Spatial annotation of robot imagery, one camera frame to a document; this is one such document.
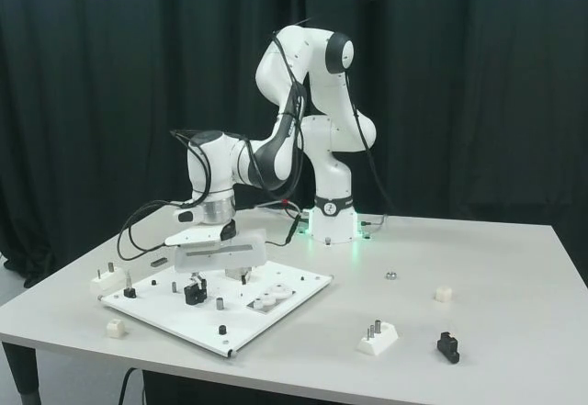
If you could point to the small white block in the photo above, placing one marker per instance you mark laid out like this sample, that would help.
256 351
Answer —
116 328
443 295

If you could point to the thin black rod with red tag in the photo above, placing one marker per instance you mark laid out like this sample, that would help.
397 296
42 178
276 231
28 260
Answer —
293 229

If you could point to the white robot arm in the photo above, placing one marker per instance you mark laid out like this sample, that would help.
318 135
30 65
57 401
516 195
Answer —
331 157

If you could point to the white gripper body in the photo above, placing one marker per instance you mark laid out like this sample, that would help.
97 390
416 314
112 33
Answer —
220 260

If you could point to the white medium gear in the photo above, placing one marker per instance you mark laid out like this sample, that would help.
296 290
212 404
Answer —
269 300

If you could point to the black D-SUB plug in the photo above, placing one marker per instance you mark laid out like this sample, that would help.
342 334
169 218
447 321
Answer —
448 346

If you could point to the thick metal round peg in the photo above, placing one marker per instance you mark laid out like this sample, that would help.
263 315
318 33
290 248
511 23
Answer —
378 327
110 269

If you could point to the white small gear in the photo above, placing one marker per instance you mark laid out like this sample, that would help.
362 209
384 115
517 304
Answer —
259 304

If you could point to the white peg holder with two pegs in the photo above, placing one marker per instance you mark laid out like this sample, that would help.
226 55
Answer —
108 282

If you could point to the dark grey small bar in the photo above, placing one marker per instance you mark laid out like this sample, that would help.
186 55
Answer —
158 262

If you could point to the white large gear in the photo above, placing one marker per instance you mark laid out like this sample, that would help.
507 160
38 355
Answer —
282 292

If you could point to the white peg holder with three pegs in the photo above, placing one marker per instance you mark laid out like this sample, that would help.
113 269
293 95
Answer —
376 344

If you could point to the black curtain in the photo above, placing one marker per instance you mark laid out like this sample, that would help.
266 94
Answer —
92 79

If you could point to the metal bolt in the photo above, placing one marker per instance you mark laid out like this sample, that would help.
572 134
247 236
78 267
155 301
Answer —
128 281

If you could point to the white task board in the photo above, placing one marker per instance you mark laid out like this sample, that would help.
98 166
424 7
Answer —
184 318

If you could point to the black table leg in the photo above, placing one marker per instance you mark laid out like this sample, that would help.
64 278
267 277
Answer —
20 373

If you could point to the small metal nut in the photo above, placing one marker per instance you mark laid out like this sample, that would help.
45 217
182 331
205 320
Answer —
391 275

